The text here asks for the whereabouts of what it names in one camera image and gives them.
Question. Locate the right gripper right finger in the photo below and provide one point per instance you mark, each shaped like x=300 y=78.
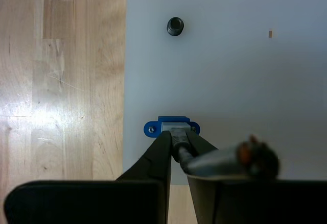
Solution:
x=255 y=203

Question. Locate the blue socket block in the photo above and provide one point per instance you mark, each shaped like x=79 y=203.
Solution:
x=153 y=129

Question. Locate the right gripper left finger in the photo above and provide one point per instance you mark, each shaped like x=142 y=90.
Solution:
x=102 y=203

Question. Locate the white task board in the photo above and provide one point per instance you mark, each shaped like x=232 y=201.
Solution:
x=230 y=68

